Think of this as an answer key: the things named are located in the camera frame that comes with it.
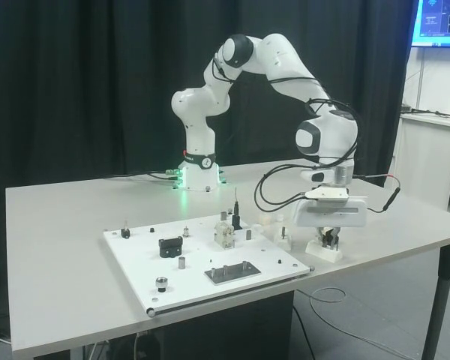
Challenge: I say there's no black curtain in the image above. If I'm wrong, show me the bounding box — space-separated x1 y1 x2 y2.
0 0 414 314

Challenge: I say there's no white peg holder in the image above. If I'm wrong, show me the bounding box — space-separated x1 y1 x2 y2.
272 226 294 251
305 239 343 264

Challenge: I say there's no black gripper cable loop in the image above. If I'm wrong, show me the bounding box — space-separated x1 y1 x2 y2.
255 157 323 213

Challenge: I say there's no white cabinet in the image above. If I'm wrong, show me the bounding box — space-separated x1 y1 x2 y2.
396 108 450 218

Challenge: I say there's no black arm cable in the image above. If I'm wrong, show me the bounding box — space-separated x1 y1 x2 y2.
211 55 362 167

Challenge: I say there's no dark table leg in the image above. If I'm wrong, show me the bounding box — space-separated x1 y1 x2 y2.
433 239 450 360

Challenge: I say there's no black standing plug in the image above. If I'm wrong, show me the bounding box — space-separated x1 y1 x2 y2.
230 200 245 231

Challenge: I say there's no white task board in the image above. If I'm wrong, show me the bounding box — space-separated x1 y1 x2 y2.
103 214 317 318

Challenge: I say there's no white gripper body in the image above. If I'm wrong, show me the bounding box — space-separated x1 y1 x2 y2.
292 196 369 229

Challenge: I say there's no thin black rod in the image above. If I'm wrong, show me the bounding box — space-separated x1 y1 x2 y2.
382 186 401 212

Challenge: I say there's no black base cable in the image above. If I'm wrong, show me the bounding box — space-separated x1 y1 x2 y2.
112 169 185 186

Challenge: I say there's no blue screen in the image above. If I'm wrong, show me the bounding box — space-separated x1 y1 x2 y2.
411 0 450 48

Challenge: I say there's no black floor cable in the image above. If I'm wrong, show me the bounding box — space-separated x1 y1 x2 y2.
294 286 365 360

